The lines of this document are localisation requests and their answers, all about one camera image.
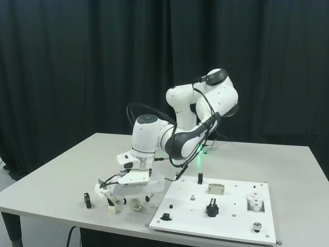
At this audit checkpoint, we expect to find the black table leg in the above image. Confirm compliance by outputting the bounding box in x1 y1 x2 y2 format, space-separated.
1 211 22 247

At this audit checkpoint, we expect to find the small white plug holder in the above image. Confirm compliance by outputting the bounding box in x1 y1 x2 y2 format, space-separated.
106 203 121 215

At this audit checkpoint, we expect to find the thin black rod on wire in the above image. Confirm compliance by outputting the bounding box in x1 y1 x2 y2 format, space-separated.
164 165 188 181

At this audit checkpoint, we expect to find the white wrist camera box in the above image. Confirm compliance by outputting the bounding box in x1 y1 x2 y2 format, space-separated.
116 152 141 171

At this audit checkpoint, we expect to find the white large gear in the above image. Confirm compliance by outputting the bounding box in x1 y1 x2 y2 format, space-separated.
246 191 261 204

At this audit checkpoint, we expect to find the white peg holder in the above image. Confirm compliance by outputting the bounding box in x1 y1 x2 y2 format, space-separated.
93 182 112 200

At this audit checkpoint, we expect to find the black D-SUB plug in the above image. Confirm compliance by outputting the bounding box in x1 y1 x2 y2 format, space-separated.
205 198 219 217

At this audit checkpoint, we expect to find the black connector block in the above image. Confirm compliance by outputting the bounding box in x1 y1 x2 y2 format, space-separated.
83 192 93 209

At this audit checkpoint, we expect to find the black curtain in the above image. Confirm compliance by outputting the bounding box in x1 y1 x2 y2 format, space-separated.
0 0 329 170

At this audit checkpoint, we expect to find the beige metal waterproof plug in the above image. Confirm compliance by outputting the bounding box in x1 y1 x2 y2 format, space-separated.
130 197 142 213

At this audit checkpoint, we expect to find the black plug with short cable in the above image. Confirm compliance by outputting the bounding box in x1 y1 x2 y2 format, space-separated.
100 190 115 206

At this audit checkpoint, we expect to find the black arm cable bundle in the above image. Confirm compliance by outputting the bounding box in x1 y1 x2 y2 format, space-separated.
125 76 219 168

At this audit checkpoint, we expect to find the white task board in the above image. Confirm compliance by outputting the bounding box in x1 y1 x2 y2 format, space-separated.
145 173 281 244

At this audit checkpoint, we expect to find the black power cable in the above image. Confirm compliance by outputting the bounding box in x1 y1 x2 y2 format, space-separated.
66 225 78 247

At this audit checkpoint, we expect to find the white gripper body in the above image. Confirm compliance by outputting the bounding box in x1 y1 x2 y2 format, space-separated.
110 174 166 197

